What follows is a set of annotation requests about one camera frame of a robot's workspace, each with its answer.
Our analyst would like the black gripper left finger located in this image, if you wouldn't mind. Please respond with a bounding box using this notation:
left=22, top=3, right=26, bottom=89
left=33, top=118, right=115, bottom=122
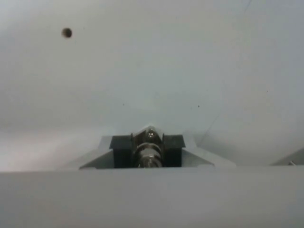
left=79, top=134, right=136, bottom=170

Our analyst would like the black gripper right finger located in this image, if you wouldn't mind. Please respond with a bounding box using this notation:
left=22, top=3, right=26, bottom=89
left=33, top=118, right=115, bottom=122
left=163, top=134, right=216, bottom=169

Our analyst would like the metal BNC plug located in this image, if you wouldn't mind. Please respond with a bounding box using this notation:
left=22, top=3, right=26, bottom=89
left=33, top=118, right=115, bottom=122
left=134, top=141, right=165, bottom=169

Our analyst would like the white task board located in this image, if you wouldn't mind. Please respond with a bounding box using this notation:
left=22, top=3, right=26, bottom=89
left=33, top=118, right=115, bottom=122
left=0, top=0, right=304, bottom=172

